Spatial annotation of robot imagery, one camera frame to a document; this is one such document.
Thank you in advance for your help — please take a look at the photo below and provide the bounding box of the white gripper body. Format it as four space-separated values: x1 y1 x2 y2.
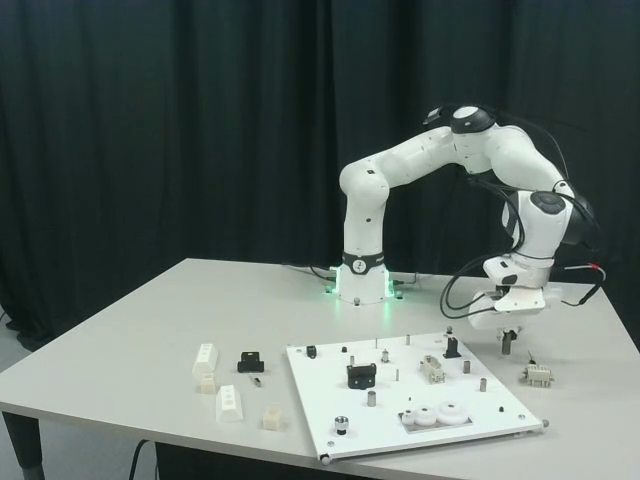
466 283 562 332

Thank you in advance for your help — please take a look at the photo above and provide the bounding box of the long white peg holder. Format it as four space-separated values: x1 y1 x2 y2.
215 383 247 423
191 342 222 378

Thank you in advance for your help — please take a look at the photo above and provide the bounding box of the flat white mounting plate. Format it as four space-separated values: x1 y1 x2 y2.
491 287 547 315

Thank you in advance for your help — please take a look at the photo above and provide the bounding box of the beige rectangular plug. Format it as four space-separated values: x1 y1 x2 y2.
519 363 550 388

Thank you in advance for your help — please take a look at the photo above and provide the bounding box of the white large gear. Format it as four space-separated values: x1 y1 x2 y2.
436 401 471 428

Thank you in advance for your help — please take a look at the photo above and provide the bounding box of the white task board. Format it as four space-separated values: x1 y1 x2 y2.
284 327 552 461

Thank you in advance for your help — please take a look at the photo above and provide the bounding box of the small cream plug holder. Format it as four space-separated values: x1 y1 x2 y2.
261 403 289 432

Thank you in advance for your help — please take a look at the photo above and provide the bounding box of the black D-SUB plug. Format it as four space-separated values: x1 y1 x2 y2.
236 350 267 374

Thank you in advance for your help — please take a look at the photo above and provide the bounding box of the black box under table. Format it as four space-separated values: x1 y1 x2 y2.
153 440 322 480

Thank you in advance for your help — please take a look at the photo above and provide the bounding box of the black curtain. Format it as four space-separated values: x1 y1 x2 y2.
0 0 640 329

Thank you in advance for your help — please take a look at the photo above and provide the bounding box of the dark table leg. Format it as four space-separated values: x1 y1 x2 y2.
1 410 40 480

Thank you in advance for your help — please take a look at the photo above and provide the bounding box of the black looped gripper cable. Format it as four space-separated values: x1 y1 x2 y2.
438 246 522 315

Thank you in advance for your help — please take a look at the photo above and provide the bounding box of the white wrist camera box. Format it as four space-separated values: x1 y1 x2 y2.
481 254 522 292

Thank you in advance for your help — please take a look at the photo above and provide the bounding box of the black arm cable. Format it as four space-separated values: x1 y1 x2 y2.
469 106 603 254

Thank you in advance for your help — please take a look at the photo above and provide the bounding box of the black base cable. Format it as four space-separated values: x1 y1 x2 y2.
283 260 452 290

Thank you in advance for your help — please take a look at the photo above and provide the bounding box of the black floor cable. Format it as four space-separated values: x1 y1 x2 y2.
130 438 157 480

